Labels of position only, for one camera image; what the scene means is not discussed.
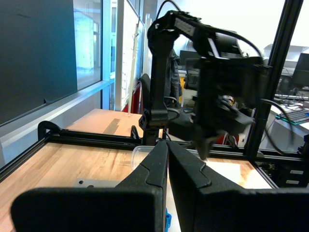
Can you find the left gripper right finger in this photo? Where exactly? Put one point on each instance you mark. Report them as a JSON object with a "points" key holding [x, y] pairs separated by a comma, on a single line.
{"points": [[241, 212]]}

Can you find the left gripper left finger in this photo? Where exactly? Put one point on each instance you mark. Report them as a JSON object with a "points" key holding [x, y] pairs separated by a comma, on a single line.
{"points": [[96, 210]]}

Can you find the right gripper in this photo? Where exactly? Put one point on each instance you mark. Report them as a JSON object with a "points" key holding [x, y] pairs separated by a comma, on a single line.
{"points": [[229, 79]]}

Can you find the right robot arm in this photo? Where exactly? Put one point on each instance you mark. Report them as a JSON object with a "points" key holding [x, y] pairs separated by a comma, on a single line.
{"points": [[159, 72]]}

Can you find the clear plastic container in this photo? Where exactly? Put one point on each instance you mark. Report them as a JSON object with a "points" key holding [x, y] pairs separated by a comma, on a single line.
{"points": [[138, 157]]}

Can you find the blue socket block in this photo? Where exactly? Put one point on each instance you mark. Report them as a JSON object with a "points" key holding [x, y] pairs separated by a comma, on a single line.
{"points": [[168, 217]]}

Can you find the black monitor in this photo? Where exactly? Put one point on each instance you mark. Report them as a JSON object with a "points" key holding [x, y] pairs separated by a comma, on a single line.
{"points": [[301, 70]]}

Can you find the window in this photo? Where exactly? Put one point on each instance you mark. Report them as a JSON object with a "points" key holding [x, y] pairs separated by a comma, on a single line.
{"points": [[87, 43]]}

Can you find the black frame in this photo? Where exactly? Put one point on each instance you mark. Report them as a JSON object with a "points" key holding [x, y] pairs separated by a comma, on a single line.
{"points": [[287, 24]]}

